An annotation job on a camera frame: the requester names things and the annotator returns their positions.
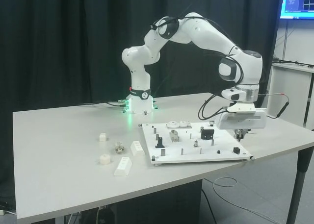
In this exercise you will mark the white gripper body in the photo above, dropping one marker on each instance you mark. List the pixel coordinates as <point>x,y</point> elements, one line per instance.
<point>241,118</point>

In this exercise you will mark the clear Ethernet plug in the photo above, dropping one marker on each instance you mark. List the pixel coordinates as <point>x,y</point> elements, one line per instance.
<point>240,137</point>

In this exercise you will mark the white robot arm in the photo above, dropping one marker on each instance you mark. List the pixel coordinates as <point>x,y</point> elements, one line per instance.
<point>203,40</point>

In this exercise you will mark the black D-SUB plug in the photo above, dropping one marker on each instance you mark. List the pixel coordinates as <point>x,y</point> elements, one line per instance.
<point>207,133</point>

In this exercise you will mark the metal BNC plug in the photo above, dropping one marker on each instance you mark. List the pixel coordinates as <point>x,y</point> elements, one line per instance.
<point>195,143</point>

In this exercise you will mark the white task board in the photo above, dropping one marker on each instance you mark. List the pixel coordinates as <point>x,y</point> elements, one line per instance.
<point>191,145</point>

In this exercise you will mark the white cabinet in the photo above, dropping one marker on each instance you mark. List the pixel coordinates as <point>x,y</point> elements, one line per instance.
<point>289,94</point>

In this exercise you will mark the white medium gear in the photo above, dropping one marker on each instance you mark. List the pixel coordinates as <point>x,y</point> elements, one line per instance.
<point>184,123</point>

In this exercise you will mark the metal USB plug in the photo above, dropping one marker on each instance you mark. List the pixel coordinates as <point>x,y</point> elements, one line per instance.
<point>173,135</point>

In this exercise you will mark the white large gear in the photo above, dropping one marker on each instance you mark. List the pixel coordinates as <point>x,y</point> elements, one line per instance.
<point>173,124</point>

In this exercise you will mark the dark table leg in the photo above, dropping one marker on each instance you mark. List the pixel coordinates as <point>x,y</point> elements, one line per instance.
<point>298,184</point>

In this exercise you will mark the metal square peg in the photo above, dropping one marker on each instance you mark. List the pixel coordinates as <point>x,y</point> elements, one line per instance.
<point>163,151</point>

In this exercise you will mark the white block holder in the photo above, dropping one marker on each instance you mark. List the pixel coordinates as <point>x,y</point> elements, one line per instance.
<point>137,148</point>
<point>122,166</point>

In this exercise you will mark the black box under table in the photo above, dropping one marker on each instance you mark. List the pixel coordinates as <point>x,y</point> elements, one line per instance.
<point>147,204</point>

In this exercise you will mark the metal waterproof plug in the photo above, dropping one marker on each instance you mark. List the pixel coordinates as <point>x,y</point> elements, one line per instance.
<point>119,147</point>

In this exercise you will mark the blue screen monitor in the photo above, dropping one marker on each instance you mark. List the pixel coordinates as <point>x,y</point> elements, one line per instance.
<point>298,3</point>

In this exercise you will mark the small white cube holder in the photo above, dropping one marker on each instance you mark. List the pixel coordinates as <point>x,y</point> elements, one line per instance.
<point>103,137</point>

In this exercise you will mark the white hexagonal holder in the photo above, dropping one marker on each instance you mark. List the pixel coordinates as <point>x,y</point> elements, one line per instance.
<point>105,159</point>

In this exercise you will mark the black curtain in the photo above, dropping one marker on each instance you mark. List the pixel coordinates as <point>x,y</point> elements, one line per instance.
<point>73,45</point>

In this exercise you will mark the black bracket socket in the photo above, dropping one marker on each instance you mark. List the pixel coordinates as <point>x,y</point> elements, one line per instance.
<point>159,141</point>

